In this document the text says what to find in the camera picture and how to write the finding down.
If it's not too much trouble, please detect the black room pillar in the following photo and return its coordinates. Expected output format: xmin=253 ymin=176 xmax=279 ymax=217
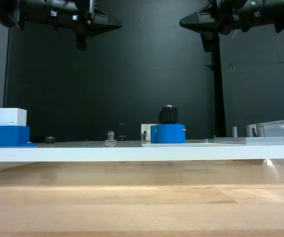
xmin=210 ymin=50 xmax=227 ymax=138

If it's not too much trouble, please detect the black plug silver top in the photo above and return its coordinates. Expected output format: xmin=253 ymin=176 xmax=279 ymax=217
xmin=159 ymin=105 xmax=178 ymax=124

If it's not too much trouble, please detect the white connector housing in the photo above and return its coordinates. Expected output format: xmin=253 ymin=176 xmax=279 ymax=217
xmin=140 ymin=124 xmax=155 ymax=144

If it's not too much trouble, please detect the blue round holder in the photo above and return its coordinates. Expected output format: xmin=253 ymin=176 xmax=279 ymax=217
xmin=151 ymin=124 xmax=187 ymax=144

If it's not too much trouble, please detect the white cube block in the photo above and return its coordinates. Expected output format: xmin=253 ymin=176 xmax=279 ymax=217
xmin=0 ymin=108 xmax=27 ymax=127

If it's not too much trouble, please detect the clear plastic tub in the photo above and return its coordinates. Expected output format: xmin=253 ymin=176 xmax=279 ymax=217
xmin=245 ymin=118 xmax=284 ymax=146

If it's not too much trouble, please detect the grey aluminium block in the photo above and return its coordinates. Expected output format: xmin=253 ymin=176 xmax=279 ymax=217
xmin=213 ymin=136 xmax=284 ymax=146

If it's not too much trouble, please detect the white task board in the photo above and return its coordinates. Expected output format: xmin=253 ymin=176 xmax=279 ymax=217
xmin=0 ymin=140 xmax=284 ymax=163

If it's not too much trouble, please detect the blue square holder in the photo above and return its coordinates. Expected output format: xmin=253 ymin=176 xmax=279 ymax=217
xmin=0 ymin=125 xmax=37 ymax=148

